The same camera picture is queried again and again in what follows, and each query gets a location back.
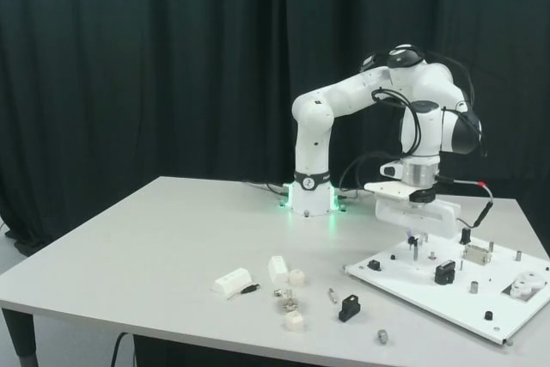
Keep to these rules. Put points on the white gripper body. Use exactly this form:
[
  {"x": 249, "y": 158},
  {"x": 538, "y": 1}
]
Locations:
[{"x": 429, "y": 215}]

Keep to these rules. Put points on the metal square peg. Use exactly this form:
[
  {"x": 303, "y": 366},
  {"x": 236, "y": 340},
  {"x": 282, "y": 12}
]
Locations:
[{"x": 415, "y": 254}]

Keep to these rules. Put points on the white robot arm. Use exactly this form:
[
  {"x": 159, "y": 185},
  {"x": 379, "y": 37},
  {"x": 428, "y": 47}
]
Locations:
[{"x": 309, "y": 135}]

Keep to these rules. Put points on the short metal round peg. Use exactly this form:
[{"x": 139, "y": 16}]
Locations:
[{"x": 382, "y": 337}]

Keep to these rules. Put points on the upright white peg holder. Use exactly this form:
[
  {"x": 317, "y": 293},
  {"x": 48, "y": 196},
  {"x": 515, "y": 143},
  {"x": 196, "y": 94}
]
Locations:
[{"x": 278, "y": 268}]

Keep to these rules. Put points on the long white peg holder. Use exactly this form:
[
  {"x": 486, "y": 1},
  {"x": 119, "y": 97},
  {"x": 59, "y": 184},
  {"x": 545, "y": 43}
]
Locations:
[{"x": 233, "y": 283}]

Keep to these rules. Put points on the small black plug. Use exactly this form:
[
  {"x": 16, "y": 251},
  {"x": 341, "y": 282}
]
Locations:
[{"x": 465, "y": 235}]

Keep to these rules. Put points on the black D-SUB plug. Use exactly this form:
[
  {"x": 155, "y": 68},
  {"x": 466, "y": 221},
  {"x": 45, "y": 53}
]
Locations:
[{"x": 445, "y": 272}]

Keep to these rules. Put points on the black Ethernet plug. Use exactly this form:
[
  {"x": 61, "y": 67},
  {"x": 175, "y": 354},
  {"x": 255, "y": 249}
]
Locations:
[{"x": 375, "y": 265}]

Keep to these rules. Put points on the white task board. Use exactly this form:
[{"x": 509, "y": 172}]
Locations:
[{"x": 451, "y": 302}]

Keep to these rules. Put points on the black stepped plug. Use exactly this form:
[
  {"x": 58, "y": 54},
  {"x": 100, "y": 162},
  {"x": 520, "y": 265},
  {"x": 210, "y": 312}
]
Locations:
[{"x": 349, "y": 309}]

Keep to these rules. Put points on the metal bolt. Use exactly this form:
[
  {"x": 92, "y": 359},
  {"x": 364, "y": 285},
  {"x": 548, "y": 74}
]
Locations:
[{"x": 332, "y": 295}]

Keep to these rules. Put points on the white small gear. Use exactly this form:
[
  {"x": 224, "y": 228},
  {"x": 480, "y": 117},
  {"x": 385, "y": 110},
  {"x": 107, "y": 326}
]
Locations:
[{"x": 519, "y": 289}]

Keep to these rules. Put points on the white large gear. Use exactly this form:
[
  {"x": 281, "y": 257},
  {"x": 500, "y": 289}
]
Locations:
[{"x": 530, "y": 279}]

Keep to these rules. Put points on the white cube holder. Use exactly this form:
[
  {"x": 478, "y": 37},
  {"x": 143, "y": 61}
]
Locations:
[
  {"x": 296, "y": 277},
  {"x": 291, "y": 323}
]

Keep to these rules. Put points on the metal BNC plug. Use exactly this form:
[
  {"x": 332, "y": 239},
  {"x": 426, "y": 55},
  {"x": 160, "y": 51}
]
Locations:
[{"x": 287, "y": 301}]

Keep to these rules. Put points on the black USB plug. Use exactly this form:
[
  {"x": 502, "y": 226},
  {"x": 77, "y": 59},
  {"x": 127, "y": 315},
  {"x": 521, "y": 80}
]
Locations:
[{"x": 250, "y": 289}]

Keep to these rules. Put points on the black curtain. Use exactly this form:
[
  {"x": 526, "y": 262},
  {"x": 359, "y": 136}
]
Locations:
[{"x": 150, "y": 62}]

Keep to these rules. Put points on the black table leg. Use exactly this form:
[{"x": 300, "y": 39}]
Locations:
[{"x": 19, "y": 337}]

